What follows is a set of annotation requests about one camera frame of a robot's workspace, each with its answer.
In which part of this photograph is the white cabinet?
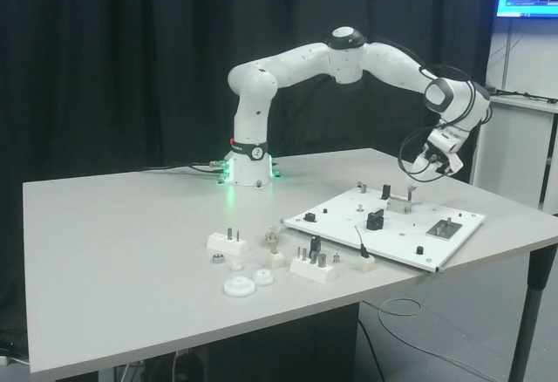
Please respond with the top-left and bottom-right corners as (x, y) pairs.
(472, 93), (558, 216)

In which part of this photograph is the white task board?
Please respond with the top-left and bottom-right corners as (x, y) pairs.
(281, 180), (487, 275)

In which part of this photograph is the white round peg holder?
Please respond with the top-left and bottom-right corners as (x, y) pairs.
(289, 257), (339, 286)

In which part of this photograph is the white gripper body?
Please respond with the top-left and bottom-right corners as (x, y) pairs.
(407, 153), (442, 184)

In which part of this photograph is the black curtain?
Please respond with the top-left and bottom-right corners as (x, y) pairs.
(0, 0), (500, 348)

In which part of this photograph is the grey floor cable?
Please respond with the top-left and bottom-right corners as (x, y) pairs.
(375, 297), (520, 382)

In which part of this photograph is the dark table leg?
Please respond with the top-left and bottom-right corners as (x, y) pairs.
(508, 250), (553, 382)

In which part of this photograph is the white large gear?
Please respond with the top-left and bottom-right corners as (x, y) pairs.
(222, 276), (254, 298)

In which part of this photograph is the black base cable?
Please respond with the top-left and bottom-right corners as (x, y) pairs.
(143, 161), (228, 174)

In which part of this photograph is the white square peg holder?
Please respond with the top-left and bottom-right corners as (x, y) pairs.
(206, 231), (250, 257)

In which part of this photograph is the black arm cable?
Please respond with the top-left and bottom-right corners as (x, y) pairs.
(398, 62), (479, 183)

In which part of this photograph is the white medium gear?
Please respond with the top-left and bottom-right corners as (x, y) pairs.
(252, 268), (275, 288)

